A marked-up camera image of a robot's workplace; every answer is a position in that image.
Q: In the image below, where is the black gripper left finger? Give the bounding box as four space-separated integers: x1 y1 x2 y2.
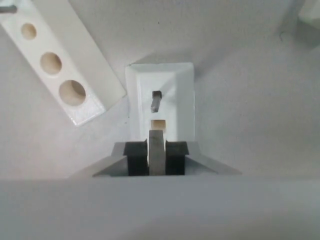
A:
92 139 150 178

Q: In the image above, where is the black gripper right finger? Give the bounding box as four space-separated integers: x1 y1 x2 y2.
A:
164 139 243 177

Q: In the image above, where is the white square peg holder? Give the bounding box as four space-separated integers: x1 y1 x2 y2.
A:
124 61 197 144

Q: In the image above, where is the small white plug holder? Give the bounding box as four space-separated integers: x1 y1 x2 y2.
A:
296 0 320 50

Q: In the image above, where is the white round peg holder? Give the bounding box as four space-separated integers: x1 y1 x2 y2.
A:
0 0 127 128

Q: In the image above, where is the thin metal square peg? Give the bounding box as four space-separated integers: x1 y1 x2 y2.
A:
150 90 163 113

